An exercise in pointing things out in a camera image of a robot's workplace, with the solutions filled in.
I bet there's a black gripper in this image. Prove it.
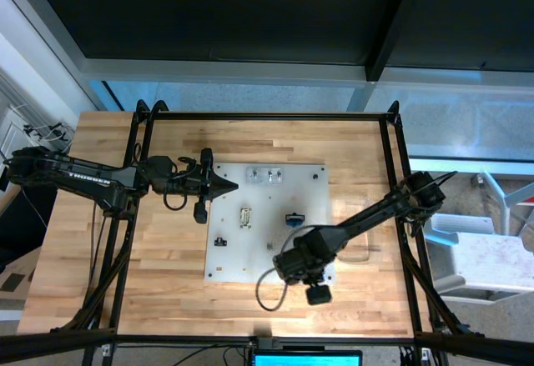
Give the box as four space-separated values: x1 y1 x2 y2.
166 148 240 226
275 248 334 307

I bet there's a black upright post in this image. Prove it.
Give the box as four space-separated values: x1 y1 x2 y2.
365 0 417 83

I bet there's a cardboard box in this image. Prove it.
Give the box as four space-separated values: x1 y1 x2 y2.
0 244 43 303

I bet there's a black case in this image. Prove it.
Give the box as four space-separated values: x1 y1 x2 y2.
0 182 58 267

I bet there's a clear stud block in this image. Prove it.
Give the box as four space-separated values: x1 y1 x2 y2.
245 166 284 187

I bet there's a clear plastic tub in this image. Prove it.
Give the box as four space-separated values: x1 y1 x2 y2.
332 197 374 263

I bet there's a blue laptop screen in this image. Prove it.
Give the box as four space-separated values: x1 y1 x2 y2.
249 349 363 366

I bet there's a grey metal chair frame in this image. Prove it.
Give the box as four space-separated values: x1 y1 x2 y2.
470 169 534 238

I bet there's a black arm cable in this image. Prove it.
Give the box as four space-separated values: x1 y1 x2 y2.
162 186 188 211
254 268 290 312

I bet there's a white board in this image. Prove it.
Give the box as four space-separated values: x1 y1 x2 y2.
204 162 337 283

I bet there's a black table frame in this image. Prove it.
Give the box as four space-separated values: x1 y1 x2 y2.
0 98 534 366

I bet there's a white black cable bundle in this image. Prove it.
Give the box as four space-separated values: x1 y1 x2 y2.
12 105 75 144

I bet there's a white plastic stool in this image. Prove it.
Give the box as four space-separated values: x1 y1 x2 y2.
425 213 534 305

